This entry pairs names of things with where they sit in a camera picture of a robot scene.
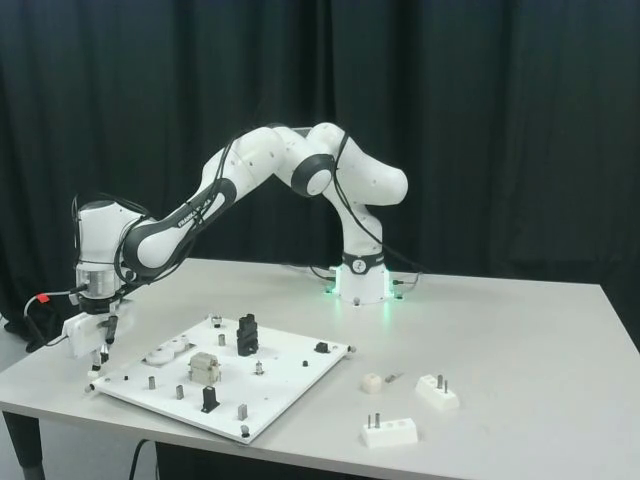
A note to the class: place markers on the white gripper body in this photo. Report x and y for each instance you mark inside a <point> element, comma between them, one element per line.
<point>82,337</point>

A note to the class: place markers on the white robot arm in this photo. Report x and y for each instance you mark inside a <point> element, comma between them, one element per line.
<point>260,155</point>

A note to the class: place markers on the small white plug holder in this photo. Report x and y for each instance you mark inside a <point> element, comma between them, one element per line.
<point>94,374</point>

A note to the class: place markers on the white large gear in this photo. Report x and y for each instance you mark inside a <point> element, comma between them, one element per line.
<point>160,356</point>

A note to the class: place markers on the white medium gear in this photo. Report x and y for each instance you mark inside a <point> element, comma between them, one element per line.
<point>178,345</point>

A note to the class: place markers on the grey waterproof plug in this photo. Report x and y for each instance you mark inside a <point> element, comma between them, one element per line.
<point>204,369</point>

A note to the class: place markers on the dark table leg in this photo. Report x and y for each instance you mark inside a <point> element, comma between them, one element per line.
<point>21,445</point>

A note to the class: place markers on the black D-SUB plug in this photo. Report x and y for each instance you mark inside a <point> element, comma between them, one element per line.
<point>247,336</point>

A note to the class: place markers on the metal BNC plug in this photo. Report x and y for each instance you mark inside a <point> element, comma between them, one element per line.
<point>258,368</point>

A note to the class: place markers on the white task board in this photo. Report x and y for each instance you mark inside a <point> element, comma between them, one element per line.
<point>280,380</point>

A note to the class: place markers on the black curtain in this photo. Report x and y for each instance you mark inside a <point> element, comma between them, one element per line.
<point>150,75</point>

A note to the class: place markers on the metal bolt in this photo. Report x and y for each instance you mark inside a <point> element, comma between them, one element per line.
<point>395,378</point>

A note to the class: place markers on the long white peg holder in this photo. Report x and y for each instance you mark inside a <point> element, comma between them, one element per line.
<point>392,432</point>

